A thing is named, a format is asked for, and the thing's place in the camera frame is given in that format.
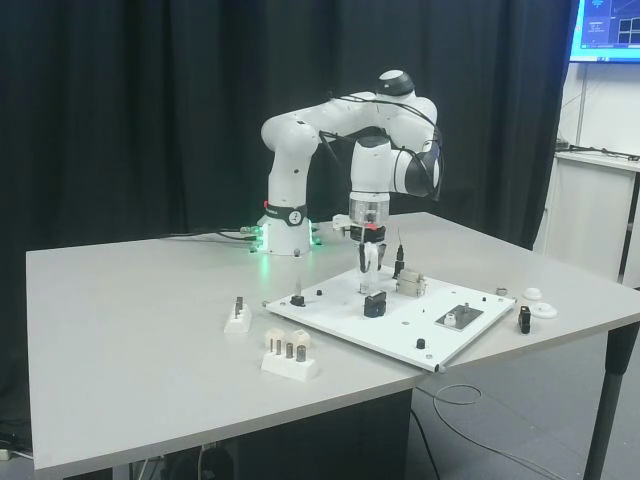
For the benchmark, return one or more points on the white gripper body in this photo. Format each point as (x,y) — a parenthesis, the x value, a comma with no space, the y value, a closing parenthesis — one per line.
(369,257)

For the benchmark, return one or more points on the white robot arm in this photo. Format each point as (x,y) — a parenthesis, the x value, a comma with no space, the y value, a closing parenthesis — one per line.
(290,165)

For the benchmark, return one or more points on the white task board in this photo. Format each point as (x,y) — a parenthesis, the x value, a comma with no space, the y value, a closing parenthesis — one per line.
(350,325)

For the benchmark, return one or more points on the white small gear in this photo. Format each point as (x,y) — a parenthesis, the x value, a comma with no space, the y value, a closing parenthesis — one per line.
(451,319)

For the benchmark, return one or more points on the small cream block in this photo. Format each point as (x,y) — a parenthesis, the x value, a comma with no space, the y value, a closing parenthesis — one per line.
(299,336)

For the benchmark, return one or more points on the thick metal round peg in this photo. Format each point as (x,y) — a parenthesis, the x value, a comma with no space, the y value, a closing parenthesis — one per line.
(301,353)

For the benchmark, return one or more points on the medium metal round peg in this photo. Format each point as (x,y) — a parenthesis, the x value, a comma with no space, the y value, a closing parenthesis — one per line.
(288,350)

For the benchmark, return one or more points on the thin metal round peg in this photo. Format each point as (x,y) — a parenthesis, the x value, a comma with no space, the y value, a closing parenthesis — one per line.
(272,346)

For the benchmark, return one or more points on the large metal hex nut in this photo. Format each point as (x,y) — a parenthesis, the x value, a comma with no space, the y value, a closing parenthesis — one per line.
(501,289)

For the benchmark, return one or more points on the wide white peg holder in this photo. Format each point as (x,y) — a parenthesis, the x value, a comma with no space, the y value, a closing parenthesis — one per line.
(290,371)

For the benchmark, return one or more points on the tall metal square peg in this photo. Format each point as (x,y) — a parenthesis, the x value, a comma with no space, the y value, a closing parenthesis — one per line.
(239,306)

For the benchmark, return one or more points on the narrow white peg holder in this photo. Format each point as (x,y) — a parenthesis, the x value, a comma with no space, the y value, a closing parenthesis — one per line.
(237,325)

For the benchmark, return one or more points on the white medium gear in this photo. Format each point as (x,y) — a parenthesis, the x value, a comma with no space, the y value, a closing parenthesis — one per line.
(532,293)

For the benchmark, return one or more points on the white large gear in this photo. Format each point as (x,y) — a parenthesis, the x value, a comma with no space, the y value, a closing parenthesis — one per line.
(545,311)

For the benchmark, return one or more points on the black curtain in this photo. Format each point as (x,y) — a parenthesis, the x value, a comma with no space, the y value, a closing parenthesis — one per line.
(150,100)

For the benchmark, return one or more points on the dark table leg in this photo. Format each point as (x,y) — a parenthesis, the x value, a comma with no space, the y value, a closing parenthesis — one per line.
(607,400)

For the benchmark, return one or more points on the blue display screen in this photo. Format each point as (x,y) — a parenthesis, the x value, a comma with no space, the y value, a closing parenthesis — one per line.
(605,30)

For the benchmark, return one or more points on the black mount band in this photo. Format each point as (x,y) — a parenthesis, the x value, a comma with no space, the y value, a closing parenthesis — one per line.
(371,235)

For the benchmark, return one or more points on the small white camera box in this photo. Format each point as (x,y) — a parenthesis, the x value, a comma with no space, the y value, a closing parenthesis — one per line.
(342,222)

